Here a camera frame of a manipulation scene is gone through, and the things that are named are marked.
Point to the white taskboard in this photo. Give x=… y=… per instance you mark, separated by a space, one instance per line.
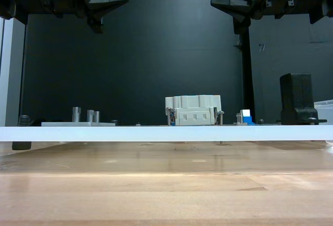
x=156 y=133

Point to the beige connector housing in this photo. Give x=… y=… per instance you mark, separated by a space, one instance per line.
x=192 y=106

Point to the black threaded screw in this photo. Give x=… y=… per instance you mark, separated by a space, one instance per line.
x=24 y=120

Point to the black board foot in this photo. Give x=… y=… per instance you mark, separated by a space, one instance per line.
x=20 y=146

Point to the clear plastic tub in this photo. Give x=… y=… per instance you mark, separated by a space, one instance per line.
x=325 y=111

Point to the small silver clamp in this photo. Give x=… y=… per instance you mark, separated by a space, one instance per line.
x=238 y=119

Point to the tall silver metal peg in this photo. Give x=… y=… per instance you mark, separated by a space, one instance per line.
x=76 y=114

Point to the grey metal window frame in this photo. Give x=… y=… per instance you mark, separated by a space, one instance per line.
x=10 y=80

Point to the black plug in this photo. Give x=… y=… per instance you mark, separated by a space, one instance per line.
x=296 y=98

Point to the blue white connector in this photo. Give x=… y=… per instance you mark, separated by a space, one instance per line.
x=247 y=119

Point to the black window post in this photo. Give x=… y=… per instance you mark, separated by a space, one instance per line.
x=247 y=80

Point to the silver connector screw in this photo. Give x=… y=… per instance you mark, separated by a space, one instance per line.
x=220 y=118

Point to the short silver metal peg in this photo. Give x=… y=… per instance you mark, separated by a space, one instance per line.
x=97 y=117
x=90 y=116

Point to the grey metal plate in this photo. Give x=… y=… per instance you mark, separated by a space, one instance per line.
x=65 y=124

